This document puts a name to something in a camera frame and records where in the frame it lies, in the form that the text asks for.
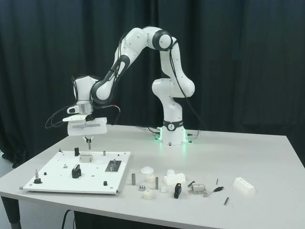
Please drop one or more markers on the white small gear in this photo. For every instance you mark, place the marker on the white small gear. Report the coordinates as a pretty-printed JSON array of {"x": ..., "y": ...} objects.
[{"x": 163, "y": 190}]

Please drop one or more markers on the white medium gear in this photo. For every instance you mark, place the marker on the white medium gear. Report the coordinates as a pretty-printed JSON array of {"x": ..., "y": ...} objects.
[{"x": 170, "y": 172}]

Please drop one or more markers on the white house-shaped holder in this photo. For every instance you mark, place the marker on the white house-shaped holder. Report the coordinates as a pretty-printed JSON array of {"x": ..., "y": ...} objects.
[{"x": 175, "y": 179}]

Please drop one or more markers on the small white camera box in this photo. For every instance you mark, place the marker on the small white camera box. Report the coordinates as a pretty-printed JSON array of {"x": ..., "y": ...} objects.
[{"x": 72, "y": 110}]

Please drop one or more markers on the black USB plug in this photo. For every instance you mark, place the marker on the black USB plug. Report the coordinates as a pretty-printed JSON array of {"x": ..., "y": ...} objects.
[{"x": 218, "y": 189}]

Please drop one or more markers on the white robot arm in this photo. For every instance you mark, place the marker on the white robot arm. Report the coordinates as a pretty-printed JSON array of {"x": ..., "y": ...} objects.
[{"x": 171, "y": 114}]

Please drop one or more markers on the black table leg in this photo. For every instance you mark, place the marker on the black table leg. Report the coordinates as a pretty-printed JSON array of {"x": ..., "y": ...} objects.
[{"x": 9, "y": 212}]

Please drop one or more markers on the flat white mounting plate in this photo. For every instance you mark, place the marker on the flat white mounting plate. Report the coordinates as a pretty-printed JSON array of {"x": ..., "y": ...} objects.
[{"x": 72, "y": 118}]

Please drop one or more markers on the white task board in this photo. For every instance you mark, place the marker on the white task board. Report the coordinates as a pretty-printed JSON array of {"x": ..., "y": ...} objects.
[{"x": 59, "y": 177}]

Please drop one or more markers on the black curtain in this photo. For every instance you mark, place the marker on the black curtain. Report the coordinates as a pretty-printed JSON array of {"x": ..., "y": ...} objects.
[{"x": 35, "y": 59}]

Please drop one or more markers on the small white peg holder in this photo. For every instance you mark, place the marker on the small white peg holder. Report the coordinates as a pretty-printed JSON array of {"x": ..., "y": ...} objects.
[
  {"x": 149, "y": 194},
  {"x": 149, "y": 178}
]

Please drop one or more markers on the metal nut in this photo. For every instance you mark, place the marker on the metal nut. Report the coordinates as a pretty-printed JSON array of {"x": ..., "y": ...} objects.
[{"x": 142, "y": 188}]

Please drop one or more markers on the long white holder with holes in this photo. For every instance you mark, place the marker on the long white holder with holes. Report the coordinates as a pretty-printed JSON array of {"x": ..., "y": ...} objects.
[{"x": 244, "y": 185}]

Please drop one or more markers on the large metal round peg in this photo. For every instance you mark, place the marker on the large metal round peg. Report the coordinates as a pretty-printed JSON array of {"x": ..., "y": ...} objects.
[{"x": 133, "y": 179}]

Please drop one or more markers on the white large gear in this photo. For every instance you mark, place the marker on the white large gear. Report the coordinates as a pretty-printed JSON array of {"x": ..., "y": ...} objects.
[{"x": 147, "y": 170}]

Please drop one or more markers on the large metal square peg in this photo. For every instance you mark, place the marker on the large metal square peg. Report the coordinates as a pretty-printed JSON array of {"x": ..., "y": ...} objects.
[{"x": 157, "y": 183}]

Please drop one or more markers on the small metal square peg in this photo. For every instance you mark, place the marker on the small metal square peg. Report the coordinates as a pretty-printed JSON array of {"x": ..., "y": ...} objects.
[{"x": 88, "y": 145}]

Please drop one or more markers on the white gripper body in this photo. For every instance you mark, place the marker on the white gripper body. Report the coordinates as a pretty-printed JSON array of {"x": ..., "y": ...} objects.
[{"x": 87, "y": 128}]

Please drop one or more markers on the black Ethernet plug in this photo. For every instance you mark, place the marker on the black Ethernet plug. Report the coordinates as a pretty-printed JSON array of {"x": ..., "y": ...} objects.
[{"x": 177, "y": 190}]

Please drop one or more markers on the grey D-SUB plug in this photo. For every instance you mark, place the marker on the grey D-SUB plug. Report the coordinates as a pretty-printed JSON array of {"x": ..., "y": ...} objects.
[{"x": 196, "y": 188}]

